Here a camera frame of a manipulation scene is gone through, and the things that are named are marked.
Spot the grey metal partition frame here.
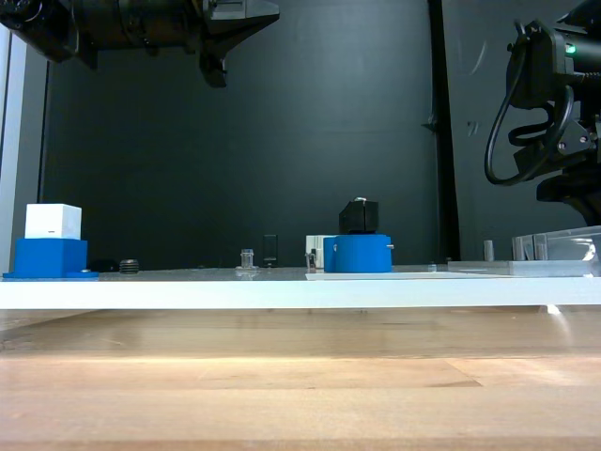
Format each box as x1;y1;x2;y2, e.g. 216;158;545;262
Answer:
0;25;49;278

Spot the white connector housing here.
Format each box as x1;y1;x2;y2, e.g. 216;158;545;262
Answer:
304;234;337;274

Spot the white cube connector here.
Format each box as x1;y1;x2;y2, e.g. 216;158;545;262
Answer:
23;202;84;241

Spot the black vertical post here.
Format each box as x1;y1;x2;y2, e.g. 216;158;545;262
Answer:
421;0;464;262

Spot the black D-sub connector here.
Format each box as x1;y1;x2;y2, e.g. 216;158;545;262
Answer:
337;195;380;235

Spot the blue square mount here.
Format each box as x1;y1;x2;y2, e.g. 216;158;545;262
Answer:
2;237;100;280

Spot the white task board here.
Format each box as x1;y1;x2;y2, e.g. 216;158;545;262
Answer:
0;263;601;311

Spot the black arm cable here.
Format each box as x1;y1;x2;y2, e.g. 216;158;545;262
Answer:
485;21;577;188

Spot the blue round mount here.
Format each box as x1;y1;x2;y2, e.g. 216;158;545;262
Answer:
323;233;394;274

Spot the clear plastic tub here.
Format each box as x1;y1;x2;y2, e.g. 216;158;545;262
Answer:
511;225;601;283

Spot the small silver fitting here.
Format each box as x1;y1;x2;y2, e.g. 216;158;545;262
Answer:
235;248;260;277

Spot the grey metal block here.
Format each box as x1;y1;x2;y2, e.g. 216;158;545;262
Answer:
447;259;601;279

